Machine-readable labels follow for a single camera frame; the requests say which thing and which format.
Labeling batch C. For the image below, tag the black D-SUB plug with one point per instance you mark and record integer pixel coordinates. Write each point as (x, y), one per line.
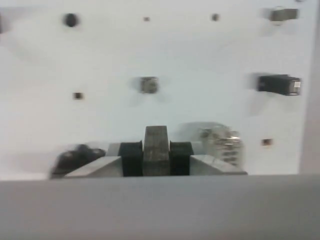
(75, 156)

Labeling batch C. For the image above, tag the small black round knob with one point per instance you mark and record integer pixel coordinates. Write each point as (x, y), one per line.
(71, 20)

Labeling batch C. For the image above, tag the white task board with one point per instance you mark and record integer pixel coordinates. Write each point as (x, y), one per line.
(175, 55)

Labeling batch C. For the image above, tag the pale waterproof plug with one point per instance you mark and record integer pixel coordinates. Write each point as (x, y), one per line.
(222, 142)

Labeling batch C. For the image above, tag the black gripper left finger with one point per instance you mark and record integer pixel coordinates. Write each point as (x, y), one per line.
(131, 160)

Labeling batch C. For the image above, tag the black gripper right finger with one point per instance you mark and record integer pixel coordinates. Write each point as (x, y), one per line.
(181, 160)

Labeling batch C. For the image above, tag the large metal square peg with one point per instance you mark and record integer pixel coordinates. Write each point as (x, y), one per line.
(285, 13)

